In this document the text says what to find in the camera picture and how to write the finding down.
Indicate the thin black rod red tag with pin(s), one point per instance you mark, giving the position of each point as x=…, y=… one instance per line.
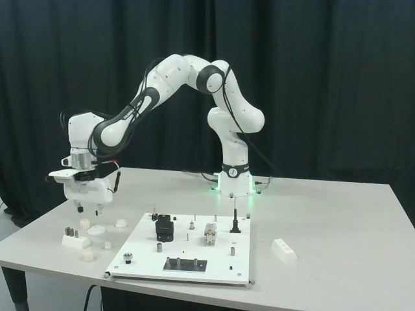
x=117, y=179

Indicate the black D-SUB plug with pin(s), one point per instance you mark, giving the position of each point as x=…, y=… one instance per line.
x=164, y=230

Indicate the flat white camera plate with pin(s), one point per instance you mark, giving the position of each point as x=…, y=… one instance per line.
x=61, y=173

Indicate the white large gear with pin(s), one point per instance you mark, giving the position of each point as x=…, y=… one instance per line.
x=96, y=230

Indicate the black curtain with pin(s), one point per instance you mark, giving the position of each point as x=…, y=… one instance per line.
x=324, y=81

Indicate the thin bolt on black base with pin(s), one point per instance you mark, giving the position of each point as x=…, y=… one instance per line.
x=234, y=225

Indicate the white medium gear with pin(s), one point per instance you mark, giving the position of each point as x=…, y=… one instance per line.
x=121, y=223

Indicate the short metal round peg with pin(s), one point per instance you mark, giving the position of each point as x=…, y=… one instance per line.
x=232, y=251

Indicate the white small gear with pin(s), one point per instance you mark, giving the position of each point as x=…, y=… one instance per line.
x=107, y=245

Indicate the black under-table box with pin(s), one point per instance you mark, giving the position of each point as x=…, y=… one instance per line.
x=168, y=299

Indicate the black table leg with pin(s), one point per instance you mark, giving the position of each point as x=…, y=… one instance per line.
x=14, y=288

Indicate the white task board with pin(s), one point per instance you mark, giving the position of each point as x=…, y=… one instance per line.
x=207, y=262

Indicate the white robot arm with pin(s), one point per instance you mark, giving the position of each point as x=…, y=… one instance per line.
x=233, y=152

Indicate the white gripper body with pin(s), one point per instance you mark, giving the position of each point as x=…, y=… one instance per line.
x=87, y=191

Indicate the white peg holder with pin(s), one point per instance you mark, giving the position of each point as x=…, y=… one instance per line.
x=76, y=242

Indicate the small cream cube holder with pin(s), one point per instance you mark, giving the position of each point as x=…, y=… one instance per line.
x=87, y=255
x=84, y=224

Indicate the white holder with empty holes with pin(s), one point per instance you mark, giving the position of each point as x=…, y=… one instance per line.
x=284, y=250

